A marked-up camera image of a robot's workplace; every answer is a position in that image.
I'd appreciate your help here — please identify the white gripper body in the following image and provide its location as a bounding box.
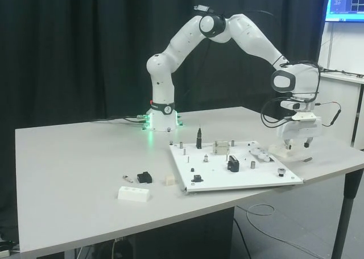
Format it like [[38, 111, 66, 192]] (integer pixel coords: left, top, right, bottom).
[[276, 117, 324, 143]]

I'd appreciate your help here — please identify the white cabinet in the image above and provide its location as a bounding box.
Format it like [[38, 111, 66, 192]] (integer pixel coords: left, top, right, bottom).
[[317, 22, 364, 151]]

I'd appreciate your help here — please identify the black block connector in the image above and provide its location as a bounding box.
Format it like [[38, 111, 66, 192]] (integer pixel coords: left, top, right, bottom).
[[227, 155, 241, 173]]

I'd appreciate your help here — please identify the white task board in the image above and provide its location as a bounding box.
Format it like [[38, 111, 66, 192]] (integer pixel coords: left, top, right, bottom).
[[168, 140, 304, 194]]

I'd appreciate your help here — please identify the black table leg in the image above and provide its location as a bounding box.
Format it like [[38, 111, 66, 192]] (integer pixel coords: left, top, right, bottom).
[[331, 168, 364, 259]]

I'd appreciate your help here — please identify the black waterproof plug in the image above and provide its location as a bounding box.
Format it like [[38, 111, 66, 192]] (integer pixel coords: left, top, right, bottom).
[[195, 127, 204, 150]]

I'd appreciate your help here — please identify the blue screen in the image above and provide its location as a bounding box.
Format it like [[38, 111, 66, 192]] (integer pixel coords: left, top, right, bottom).
[[325, 0, 364, 23]]

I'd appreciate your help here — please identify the black D-SUB plug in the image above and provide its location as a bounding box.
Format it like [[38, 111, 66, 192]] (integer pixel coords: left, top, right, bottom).
[[136, 171, 153, 184]]

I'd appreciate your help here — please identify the white holder with holes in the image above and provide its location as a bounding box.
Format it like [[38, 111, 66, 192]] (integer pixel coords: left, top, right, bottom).
[[117, 186, 152, 204]]

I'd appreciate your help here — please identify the black curtain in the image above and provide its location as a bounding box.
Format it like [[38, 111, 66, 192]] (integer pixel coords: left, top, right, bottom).
[[0, 0, 326, 131]]

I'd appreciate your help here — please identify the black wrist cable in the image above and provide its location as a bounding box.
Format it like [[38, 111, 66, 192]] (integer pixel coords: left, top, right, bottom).
[[260, 97, 293, 128]]

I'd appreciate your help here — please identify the thin black rod on wire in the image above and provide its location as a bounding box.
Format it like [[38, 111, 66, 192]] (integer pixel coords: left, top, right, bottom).
[[321, 101, 342, 126]]

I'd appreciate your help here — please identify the grey floor cable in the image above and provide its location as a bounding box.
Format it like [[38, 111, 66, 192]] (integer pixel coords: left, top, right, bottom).
[[246, 203, 337, 259]]

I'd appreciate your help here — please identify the black base cable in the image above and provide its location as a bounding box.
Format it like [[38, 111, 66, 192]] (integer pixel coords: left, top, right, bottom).
[[96, 115, 149, 125]]

